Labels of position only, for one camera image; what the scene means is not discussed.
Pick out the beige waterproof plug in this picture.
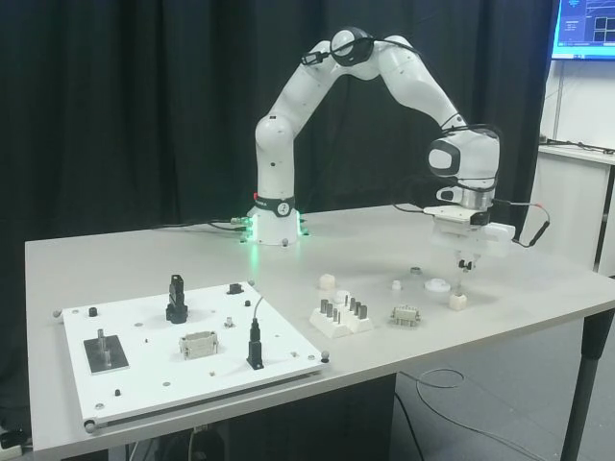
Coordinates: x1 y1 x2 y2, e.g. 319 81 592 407
388 304 418 330

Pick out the black table leg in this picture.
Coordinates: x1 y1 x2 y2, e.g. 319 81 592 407
561 306 607 461

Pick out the black curtain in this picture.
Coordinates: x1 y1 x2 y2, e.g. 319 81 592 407
0 0 561 419

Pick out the grey floor cable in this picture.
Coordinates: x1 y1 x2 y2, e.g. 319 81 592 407
396 367 566 461

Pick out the thin black rod on wire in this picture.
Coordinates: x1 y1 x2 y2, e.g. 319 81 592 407
494 199 553 247

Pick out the white holder with metal pin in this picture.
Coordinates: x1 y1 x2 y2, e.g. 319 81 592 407
449 271 468 311

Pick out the black plug with grey cable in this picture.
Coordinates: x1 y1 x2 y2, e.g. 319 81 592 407
244 295 268 372

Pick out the white cabinet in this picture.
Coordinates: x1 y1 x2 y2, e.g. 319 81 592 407
521 143 615 279

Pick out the black cable on cabinet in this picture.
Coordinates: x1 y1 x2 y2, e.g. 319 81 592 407
537 137 615 156

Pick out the black D-SUB plug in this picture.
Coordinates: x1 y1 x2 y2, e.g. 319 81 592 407
165 273 189 324

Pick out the white task board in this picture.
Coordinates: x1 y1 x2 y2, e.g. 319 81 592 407
51 279 333 436

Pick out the blue screen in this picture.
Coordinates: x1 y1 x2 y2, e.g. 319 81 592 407
550 0 615 61

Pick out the black base cable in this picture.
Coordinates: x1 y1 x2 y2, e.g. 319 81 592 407
158 218 254 236

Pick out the white peg holder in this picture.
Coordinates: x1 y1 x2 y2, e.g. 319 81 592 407
343 314 376 335
307 306 355 340

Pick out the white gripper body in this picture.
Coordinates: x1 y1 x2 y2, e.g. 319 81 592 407
430 221 516 256

